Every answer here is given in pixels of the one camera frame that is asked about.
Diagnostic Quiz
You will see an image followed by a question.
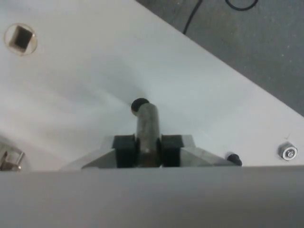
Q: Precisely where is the white task board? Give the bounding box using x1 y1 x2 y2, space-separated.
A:
0 0 304 172

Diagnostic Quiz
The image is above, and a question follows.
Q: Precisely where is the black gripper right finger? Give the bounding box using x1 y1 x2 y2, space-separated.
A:
161 134 242 168

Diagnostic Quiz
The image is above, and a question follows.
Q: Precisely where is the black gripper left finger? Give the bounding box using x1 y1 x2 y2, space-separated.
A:
59 134 139 171

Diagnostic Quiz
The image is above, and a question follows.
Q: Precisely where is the metal round peg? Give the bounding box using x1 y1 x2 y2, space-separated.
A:
134 102 162 168

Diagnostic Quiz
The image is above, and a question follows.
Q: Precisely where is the thick black floor cable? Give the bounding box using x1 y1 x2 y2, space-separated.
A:
182 0 204 34

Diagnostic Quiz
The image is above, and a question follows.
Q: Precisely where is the thin looped floor cable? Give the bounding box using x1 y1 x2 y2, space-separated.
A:
224 0 259 10

